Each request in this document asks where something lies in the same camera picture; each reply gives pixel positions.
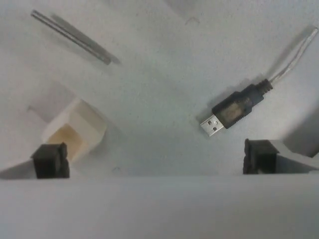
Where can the metal square peg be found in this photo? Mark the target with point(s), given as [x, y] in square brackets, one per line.
[72, 38]

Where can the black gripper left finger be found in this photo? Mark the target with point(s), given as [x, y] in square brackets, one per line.
[52, 161]

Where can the small white holder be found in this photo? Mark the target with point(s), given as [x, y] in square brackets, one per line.
[82, 122]

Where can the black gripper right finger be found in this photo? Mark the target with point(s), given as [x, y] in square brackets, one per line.
[259, 156]

